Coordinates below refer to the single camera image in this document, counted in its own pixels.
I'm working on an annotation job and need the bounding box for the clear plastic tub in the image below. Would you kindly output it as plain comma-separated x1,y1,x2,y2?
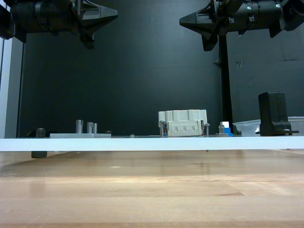
232,116,304,138

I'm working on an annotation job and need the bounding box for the grey metal peg plate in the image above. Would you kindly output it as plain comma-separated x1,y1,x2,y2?
49,133,112,139

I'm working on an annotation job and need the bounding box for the white task board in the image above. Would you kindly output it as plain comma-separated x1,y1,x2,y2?
0,137,304,152

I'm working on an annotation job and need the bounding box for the black metal frame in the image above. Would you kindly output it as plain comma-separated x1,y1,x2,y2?
213,33,233,124

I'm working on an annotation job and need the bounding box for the black threaded levelling screw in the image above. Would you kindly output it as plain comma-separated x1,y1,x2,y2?
31,127,48,159

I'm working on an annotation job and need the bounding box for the small blue white connector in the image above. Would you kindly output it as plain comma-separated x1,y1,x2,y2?
220,121,233,137

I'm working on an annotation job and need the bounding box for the black plug housing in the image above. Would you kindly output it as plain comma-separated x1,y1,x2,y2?
256,92,299,137

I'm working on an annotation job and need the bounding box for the beige multi-pin connector housing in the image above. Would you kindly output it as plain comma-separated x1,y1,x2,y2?
158,109,211,138

